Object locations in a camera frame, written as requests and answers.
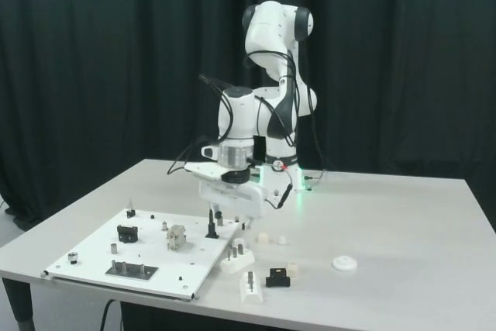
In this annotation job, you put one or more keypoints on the small white wrist camera box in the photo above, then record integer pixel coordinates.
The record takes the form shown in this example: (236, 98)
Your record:
(209, 152)

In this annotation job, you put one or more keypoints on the white task board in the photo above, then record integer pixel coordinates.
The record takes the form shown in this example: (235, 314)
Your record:
(155, 261)

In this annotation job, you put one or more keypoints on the cream small plastic block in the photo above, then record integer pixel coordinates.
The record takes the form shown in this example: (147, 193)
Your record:
(263, 237)

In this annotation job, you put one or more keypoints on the thick metal square peg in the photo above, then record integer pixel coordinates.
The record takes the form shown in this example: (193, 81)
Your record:
(241, 249)

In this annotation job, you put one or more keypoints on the cream plastic holder block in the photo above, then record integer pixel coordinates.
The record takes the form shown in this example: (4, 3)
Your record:
(293, 267)

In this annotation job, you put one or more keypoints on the thin black rod red tag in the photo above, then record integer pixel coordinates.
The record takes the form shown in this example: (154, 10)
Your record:
(284, 196)

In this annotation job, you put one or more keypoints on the medium metal square peg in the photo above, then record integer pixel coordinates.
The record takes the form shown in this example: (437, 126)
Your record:
(234, 252)

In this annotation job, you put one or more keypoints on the white small gear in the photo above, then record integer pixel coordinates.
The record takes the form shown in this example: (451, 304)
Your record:
(282, 240)

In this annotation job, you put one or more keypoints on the black curtains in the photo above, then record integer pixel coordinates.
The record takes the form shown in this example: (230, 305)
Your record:
(97, 56)

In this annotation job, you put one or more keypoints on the white large gear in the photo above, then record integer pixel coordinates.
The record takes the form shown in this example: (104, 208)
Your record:
(345, 263)

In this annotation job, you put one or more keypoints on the narrow white peg holder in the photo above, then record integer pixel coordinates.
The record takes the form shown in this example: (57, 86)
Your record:
(252, 295)

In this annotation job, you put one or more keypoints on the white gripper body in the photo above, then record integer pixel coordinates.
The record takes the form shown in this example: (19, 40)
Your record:
(240, 197)

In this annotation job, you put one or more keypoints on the thick metal round peg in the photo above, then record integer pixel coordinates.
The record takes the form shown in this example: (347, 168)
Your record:
(250, 276)

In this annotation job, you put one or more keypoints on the wide white peg holder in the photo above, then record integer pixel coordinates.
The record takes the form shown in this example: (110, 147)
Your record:
(237, 263)

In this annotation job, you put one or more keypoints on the grey table leg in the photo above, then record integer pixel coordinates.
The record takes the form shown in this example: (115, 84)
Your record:
(17, 304)

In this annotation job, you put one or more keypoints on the flat white mounting plate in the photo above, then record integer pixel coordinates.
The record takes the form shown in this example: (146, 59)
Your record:
(203, 170)

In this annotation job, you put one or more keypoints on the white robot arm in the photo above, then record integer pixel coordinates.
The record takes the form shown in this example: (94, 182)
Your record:
(267, 114)

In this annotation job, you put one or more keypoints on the black D-SUB plug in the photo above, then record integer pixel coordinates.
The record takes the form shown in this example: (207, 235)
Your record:
(278, 277)

